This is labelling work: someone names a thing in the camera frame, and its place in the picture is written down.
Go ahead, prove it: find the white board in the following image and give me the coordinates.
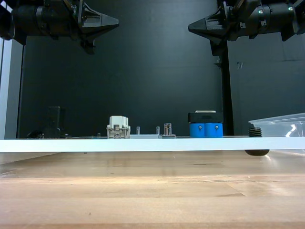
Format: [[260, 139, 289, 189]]
[[0, 136, 305, 153]]

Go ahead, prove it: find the thick silver stud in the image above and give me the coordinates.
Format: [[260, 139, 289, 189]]
[[163, 122, 173, 136]]

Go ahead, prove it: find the grey window frame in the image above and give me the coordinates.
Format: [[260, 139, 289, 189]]
[[0, 37, 24, 139]]

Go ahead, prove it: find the black socket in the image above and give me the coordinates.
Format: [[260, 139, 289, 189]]
[[26, 106, 72, 139]]

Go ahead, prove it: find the black threaded stud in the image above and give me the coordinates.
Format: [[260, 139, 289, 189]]
[[248, 127, 263, 137]]

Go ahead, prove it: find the grey connector housing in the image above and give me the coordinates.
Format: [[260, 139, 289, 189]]
[[105, 115, 131, 140]]

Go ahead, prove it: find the black round foot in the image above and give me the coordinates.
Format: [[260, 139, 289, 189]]
[[244, 149, 270, 157]]

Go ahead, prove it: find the clear plastic tub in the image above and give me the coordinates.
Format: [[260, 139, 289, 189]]
[[248, 113, 305, 138]]

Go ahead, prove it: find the black window post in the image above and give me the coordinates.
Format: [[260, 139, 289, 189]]
[[214, 45, 234, 137]]

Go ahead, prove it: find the blue and black connector block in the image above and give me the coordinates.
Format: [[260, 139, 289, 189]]
[[187, 110, 224, 138]]

